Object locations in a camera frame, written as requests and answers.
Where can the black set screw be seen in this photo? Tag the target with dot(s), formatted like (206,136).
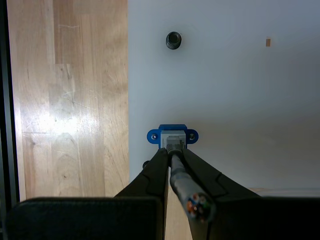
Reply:
(173,40)

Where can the blue RJ45 socket mount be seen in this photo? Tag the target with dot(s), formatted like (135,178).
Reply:
(152,140)

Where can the small black screw head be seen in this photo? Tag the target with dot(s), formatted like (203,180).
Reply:
(145,165)

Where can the white task board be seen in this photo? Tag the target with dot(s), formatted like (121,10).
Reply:
(250,100)

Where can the black frame rail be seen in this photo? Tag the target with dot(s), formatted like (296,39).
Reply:
(7,100)

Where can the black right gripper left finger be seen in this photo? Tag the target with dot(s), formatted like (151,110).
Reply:
(100,220)

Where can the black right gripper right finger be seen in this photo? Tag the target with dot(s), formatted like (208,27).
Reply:
(262,220)

